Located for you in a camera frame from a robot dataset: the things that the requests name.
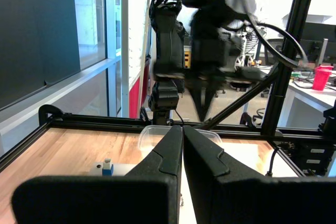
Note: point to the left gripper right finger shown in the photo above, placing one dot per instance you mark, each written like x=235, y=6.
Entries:
x=262, y=203

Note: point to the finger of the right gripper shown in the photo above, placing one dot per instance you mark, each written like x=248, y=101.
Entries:
x=197, y=93
x=210, y=93

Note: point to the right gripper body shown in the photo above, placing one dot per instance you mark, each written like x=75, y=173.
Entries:
x=212, y=58

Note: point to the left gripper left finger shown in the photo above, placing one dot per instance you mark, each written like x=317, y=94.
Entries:
x=105, y=200

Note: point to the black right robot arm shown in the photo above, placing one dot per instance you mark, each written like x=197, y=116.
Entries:
x=168, y=51

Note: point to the blue white connector block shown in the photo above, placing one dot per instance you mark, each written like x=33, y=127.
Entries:
x=107, y=171

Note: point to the yellow drawer cabinet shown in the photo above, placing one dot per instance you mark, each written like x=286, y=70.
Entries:
x=187, y=58

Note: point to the white black lattice stand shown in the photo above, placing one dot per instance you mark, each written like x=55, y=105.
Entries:
x=245, y=58

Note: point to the black office chair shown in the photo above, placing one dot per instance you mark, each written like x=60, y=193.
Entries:
x=275, y=48

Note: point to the clear plastic tub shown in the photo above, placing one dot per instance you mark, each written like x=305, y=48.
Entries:
x=151, y=140

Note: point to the white red partition panel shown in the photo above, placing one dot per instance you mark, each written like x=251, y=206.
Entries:
x=136, y=37

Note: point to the white desk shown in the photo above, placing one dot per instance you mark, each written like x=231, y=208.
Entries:
x=302, y=113

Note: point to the black computer monitor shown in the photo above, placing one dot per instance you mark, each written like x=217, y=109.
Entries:
x=317, y=40

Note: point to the red plastic cup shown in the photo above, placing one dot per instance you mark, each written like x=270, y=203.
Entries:
x=321, y=79

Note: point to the black aluminium frame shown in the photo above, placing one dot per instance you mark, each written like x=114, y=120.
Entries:
x=105, y=124

